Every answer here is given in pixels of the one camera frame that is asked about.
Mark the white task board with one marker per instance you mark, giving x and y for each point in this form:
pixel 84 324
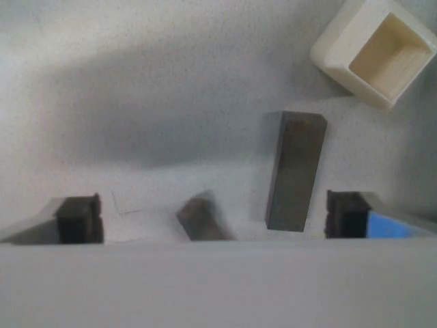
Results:
pixel 170 102

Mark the metal square peg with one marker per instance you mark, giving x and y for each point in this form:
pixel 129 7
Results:
pixel 293 171

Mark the metal round peg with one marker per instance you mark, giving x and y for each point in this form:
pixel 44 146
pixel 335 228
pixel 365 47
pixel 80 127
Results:
pixel 205 220

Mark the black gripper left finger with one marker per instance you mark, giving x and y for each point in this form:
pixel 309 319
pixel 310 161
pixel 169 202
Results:
pixel 76 220

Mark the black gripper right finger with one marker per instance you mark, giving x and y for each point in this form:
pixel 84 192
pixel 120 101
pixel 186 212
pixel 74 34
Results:
pixel 348 218

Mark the white square holder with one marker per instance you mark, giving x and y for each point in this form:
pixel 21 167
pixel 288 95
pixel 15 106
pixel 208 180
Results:
pixel 341 58

